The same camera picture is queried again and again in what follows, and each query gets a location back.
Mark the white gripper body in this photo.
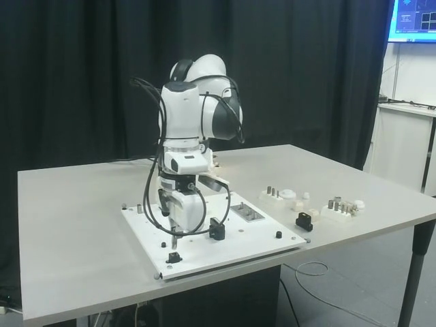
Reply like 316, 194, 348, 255
168, 189, 208, 236

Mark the white task board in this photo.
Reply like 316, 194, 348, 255
121, 191, 311, 282

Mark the black box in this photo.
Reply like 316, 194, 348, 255
149, 264, 284, 327

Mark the white peg holder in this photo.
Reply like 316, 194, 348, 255
260, 189, 285, 208
320, 205, 356, 225

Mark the black D-SUB plug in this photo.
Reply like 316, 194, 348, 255
295, 211, 314, 231

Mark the black curtain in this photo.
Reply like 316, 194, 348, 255
0, 0, 393, 307

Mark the white cabinet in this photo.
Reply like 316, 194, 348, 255
362, 101, 436, 199

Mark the dark table leg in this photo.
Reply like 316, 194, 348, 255
397, 223, 427, 327

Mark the blue screen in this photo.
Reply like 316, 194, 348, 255
387, 0, 436, 44

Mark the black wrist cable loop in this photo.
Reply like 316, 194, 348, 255
144, 136, 209, 236

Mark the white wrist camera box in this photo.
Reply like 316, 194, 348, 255
163, 151, 210, 173

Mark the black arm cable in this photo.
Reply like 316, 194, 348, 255
129, 76, 247, 144

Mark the thin grey cable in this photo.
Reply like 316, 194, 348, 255
294, 261, 405, 327

